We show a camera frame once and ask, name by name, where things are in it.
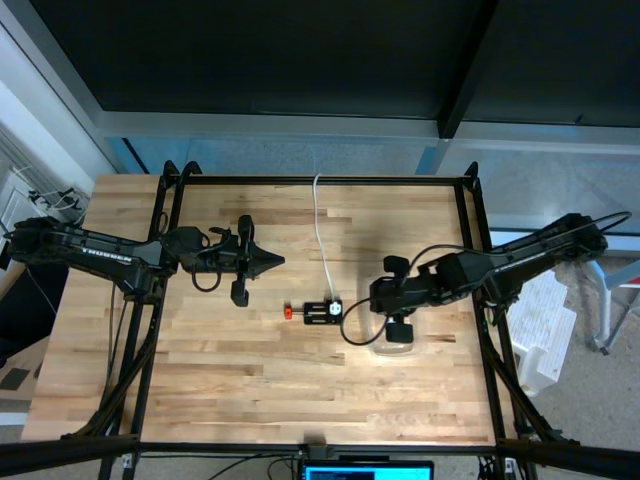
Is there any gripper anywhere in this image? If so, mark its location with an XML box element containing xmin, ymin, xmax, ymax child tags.
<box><xmin>382</xmin><ymin>255</ymin><xmax>446</xmax><ymax>345</ymax></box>
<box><xmin>218</xmin><ymin>214</ymin><xmax>286</xmax><ymax>308</ymax></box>

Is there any clear plastic tub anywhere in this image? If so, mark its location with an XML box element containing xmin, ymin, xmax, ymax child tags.
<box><xmin>355</xmin><ymin>273</ymin><xmax>427</xmax><ymax>359</ymax></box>

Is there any black vise with red knob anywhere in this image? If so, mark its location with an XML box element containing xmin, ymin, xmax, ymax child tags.
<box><xmin>283</xmin><ymin>299</ymin><xmax>346</xmax><ymax>327</ymax></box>

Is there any laptop with blue screen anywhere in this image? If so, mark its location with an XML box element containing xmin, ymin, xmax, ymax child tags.
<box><xmin>299</xmin><ymin>460</ymin><xmax>435</xmax><ymax>480</ymax></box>

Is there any black chair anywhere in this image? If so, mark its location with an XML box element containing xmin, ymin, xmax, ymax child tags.
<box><xmin>0</xmin><ymin>259</ymin><xmax>66</xmax><ymax>366</ymax></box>

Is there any cardboard box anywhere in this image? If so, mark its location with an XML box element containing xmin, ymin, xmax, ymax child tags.
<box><xmin>0</xmin><ymin>334</ymin><xmax>51</xmax><ymax>401</ymax></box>

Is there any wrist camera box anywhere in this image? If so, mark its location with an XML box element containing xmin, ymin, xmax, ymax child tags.
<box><xmin>368</xmin><ymin>278</ymin><xmax>402</xmax><ymax>316</ymax></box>

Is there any white power cord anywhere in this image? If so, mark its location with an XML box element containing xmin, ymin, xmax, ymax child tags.
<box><xmin>312</xmin><ymin>173</ymin><xmax>337</xmax><ymax>304</ymax></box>

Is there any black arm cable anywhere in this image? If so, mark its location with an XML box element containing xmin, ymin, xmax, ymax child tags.
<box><xmin>192</xmin><ymin>225</ymin><xmax>236</xmax><ymax>294</ymax></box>
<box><xmin>339</xmin><ymin>243</ymin><xmax>496</xmax><ymax>346</ymax></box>

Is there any grey metal chair frame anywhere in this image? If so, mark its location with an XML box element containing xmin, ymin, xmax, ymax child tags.
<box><xmin>579</xmin><ymin>257</ymin><xmax>640</xmax><ymax>356</ymax></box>

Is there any black low camera box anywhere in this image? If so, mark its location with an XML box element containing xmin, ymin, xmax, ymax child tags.
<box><xmin>298</xmin><ymin>441</ymin><xmax>334</xmax><ymax>461</ymax></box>

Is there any bundle of loose cables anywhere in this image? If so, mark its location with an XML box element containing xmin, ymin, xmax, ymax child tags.
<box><xmin>27</xmin><ymin>185</ymin><xmax>85</xmax><ymax>214</ymax></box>

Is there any black metal frame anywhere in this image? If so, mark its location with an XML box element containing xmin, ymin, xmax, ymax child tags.
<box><xmin>0</xmin><ymin>159</ymin><xmax>640</xmax><ymax>480</ymax></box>

